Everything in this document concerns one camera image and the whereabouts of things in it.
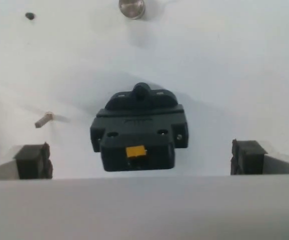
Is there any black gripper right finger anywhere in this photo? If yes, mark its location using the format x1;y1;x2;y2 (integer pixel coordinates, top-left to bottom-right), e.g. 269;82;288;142
230;138;289;176

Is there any white task board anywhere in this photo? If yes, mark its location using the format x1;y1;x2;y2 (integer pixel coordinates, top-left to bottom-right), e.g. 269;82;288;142
0;0;289;180

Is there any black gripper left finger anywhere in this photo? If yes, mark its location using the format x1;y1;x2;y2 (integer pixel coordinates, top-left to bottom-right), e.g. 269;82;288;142
0;141;54;180

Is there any metal round peg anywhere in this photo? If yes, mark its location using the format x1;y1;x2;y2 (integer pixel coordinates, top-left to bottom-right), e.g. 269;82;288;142
118;0;146;19

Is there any black D-SUB plug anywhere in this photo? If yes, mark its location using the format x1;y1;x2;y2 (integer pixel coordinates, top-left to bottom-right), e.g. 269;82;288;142
89;82;189;172

